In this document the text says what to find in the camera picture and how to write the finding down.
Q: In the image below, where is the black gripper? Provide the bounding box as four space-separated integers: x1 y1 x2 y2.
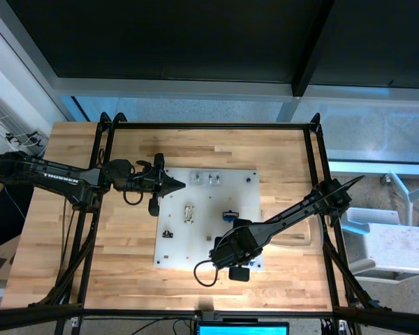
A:
212 237 263 283
134 154 186 216

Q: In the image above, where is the clear acrylic plate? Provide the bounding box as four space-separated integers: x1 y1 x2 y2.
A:
189 170 223 188

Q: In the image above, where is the white board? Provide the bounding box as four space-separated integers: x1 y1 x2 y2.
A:
153 167 265 270

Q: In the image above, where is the clear plastic tub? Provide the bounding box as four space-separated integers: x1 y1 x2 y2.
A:
261 208 325 249

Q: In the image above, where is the blue-lit screen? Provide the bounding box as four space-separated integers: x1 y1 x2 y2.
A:
194 321 291 335

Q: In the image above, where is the white plastic chair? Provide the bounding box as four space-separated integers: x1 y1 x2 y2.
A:
341 206 419 284

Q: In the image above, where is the blue double-lobed mount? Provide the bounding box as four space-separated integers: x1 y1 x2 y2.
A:
222 208 240 225

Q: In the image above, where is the black camera cable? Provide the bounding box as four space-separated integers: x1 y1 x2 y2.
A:
194 260 221 288
123 188 143 206

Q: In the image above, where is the black aluminium frame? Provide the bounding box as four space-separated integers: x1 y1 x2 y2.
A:
0 111 419 335

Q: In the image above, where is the black wall post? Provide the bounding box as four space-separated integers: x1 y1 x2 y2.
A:
291 0 336 98

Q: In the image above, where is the white metal frame chair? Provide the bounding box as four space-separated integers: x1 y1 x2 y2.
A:
380 170 419 224

